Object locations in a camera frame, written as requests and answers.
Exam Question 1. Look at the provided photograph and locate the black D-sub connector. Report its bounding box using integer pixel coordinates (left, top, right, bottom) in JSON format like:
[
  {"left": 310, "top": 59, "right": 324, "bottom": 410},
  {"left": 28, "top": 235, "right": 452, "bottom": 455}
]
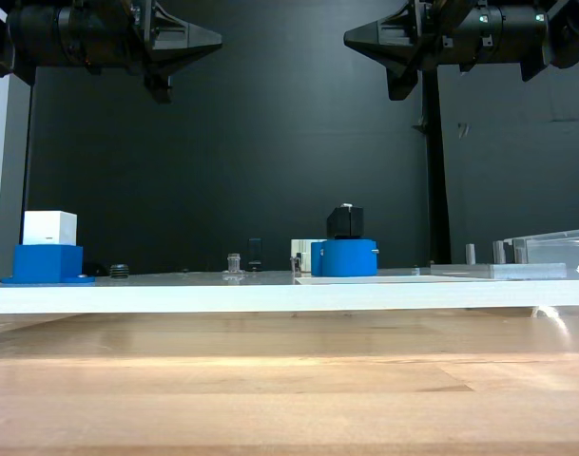
[{"left": 325, "top": 202, "right": 364, "bottom": 239}]

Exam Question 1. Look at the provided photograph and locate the white cube block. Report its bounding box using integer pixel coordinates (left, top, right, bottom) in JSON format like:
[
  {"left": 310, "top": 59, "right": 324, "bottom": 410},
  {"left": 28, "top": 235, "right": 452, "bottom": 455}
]
[{"left": 22, "top": 210, "right": 79, "bottom": 247}]

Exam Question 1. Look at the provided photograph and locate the dark clear upright block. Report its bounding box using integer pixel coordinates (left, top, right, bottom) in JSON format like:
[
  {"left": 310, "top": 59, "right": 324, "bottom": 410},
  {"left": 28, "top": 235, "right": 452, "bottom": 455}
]
[{"left": 248, "top": 237, "right": 264, "bottom": 273}]

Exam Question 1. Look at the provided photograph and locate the white connector housing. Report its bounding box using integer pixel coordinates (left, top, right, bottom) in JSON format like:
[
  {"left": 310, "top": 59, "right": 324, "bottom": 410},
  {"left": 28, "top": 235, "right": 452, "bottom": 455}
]
[{"left": 290, "top": 238, "right": 319, "bottom": 276}]

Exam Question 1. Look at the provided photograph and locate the small clear plastic connector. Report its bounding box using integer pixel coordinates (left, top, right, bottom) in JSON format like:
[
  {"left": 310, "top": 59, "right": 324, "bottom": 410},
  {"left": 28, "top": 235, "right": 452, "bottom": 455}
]
[{"left": 222, "top": 253, "right": 248, "bottom": 276}]

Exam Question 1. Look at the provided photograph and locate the white board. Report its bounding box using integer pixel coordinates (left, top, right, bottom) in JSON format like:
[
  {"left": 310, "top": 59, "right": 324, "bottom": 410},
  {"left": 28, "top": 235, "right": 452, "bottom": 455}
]
[{"left": 0, "top": 271, "right": 579, "bottom": 314}]

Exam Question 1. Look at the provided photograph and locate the clear plastic tub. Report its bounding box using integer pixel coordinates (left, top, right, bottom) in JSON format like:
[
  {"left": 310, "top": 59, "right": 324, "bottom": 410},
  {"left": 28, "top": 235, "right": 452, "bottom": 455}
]
[{"left": 500, "top": 227, "right": 579, "bottom": 344}]

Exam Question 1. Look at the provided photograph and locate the grey peg base block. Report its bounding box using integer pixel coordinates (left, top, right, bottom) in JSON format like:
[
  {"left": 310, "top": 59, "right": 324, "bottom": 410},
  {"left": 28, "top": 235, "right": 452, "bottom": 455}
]
[{"left": 430, "top": 261, "right": 568, "bottom": 281}]

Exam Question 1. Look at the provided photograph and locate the black frame post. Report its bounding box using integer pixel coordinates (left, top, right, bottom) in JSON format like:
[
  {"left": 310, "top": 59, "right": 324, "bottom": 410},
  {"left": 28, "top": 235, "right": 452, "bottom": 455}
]
[{"left": 414, "top": 69, "right": 453, "bottom": 266}]

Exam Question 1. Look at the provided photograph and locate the blue round mount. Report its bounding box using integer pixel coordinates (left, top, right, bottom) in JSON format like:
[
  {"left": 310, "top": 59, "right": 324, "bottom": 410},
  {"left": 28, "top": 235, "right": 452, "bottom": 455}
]
[{"left": 310, "top": 237, "right": 378, "bottom": 278}]

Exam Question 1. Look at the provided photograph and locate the blue square flanged mount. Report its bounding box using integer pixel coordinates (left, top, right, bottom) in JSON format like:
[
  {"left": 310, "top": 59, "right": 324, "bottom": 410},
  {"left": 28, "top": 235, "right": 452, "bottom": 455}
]
[{"left": 1, "top": 244, "right": 97, "bottom": 286}]

